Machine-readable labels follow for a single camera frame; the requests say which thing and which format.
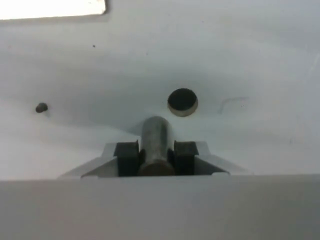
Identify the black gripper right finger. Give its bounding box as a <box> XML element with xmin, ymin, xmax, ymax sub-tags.
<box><xmin>173</xmin><ymin>140</ymin><xmax>251</xmax><ymax>177</ymax></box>

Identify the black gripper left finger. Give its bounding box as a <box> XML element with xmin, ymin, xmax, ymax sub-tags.
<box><xmin>57</xmin><ymin>140</ymin><xmax>140</xmax><ymax>179</ymax></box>

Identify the metal round peg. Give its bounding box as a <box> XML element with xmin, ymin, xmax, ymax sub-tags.
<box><xmin>137</xmin><ymin>115</ymin><xmax>176</xmax><ymax>177</ymax></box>

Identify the white task board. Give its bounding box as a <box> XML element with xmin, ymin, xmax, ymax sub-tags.
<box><xmin>0</xmin><ymin>0</ymin><xmax>320</xmax><ymax>181</ymax></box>

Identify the white rectangular block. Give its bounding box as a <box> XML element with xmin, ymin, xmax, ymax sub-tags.
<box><xmin>0</xmin><ymin>0</ymin><xmax>109</xmax><ymax>21</ymax></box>

